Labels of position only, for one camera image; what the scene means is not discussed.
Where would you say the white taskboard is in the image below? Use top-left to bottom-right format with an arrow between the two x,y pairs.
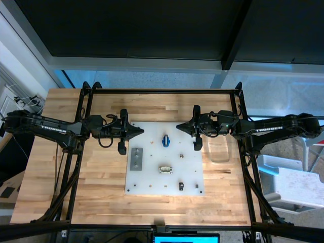
125,121 -> 205,196

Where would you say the screen with blue edge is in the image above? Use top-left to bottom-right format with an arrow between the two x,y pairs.
151,232 -> 220,243

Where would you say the black table-level camera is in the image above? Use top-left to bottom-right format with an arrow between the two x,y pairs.
153,222 -> 168,233

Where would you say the black flat pad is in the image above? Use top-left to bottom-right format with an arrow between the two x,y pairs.
0,186 -> 14,199

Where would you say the power cable bundle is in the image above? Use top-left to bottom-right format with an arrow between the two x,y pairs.
11,95 -> 46,110

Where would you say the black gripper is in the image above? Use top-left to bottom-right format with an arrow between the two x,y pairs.
105,108 -> 145,155
176,104 -> 220,151

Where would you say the grey metal stand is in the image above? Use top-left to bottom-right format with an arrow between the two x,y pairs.
302,138 -> 324,173

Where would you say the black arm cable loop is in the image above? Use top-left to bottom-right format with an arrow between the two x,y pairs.
98,131 -> 114,148

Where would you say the clear plastic tub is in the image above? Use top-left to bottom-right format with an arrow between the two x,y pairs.
205,135 -> 237,166

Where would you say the black metal frame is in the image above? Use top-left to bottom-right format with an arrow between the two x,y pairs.
0,80 -> 324,243

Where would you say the grey metal plate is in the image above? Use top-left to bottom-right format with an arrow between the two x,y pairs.
129,147 -> 144,172

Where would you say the white step stool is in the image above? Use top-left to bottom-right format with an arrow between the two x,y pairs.
257,154 -> 324,215

